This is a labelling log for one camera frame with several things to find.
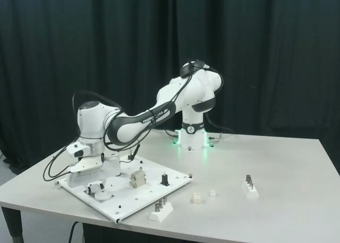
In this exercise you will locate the white medium gear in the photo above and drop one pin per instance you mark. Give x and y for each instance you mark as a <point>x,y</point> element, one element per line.
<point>95,187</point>

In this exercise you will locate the large metal square peg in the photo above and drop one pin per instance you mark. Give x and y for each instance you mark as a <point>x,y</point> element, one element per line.
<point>248,178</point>

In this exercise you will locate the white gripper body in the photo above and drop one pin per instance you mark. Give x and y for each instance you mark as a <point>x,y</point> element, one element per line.
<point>112,167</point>

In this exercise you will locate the white task board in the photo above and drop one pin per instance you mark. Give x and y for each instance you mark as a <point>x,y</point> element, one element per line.
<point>148,192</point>

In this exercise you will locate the large metal round peg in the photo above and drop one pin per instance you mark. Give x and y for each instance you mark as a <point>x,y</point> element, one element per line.
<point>156,209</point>

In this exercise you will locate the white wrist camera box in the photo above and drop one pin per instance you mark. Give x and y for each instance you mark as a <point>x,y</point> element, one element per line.
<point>77,150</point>

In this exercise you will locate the white large gear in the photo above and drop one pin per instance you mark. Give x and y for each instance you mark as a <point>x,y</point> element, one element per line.
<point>103,196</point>

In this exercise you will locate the medium metal round peg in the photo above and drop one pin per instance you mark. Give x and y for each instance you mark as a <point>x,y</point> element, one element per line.
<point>160,205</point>

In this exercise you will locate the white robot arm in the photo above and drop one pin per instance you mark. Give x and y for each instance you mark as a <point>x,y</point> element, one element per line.
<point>170,94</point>

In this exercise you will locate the black cabinet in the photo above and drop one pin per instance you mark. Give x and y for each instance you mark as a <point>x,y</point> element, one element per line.
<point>119,236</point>

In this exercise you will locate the black curtain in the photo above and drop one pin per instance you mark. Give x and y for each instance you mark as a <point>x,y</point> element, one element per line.
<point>79,41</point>

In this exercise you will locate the white small gear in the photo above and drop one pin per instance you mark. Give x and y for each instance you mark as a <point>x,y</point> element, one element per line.
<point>212,193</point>

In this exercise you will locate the dark table leg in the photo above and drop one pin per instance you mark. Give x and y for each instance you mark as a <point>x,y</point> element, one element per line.
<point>13,224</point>

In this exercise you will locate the white square peg holder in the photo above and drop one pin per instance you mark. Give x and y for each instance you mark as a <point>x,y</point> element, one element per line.
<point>252,194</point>

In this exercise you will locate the white round peg holder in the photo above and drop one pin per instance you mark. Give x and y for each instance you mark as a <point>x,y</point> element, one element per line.
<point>159,216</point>

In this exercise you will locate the flat white mounting plate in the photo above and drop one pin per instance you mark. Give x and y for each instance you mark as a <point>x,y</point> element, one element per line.
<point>87,164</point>

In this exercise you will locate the small beige holder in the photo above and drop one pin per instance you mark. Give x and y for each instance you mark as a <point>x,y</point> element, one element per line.
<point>196,198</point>

